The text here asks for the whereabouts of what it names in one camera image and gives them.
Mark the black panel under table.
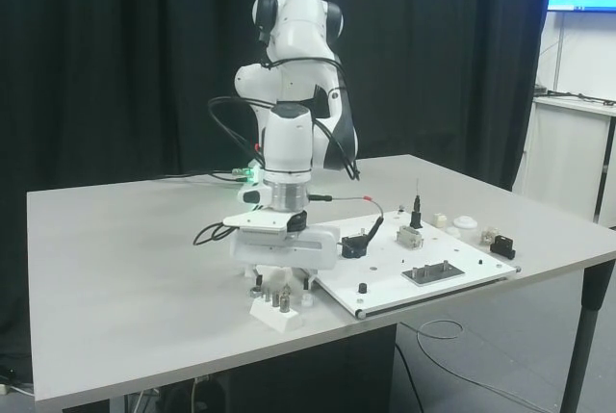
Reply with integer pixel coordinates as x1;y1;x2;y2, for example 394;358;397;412
57;319;401;413

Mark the flat white mount plate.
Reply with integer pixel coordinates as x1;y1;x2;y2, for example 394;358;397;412
224;212;309;236

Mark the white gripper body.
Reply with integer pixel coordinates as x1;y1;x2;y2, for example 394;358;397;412
229;223;341;272

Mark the black D-SUB plug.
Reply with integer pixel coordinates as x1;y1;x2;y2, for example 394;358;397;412
489;234;518;261

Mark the white task board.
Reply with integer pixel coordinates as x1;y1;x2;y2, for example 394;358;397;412
312;205;523;322

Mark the white cabinet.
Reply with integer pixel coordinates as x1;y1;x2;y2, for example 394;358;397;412
517;94;616;230

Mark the black base cable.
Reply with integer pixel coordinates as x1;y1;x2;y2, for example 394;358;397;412
163;168;251;184

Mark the dark grey table leg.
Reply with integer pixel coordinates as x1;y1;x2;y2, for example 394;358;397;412
560;258;616;413

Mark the thin black rod on wire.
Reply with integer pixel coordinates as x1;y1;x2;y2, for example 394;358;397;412
310;193;385;245

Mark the white peg holder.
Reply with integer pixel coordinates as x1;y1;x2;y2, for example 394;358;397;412
248;297;305;333

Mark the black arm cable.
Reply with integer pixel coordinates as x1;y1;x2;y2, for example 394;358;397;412
207;59;361;181

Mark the grey floor cable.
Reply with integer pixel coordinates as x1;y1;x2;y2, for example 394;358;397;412
398;318;616;413

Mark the black curtain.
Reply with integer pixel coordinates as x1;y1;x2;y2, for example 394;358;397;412
0;0;552;371

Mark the black USB plug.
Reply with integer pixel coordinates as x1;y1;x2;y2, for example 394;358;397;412
410;180;425;232

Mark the silver flange ring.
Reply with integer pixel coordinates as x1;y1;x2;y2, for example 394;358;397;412
269;181;310;213

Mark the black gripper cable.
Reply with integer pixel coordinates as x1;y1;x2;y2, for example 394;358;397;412
193;221;235;246

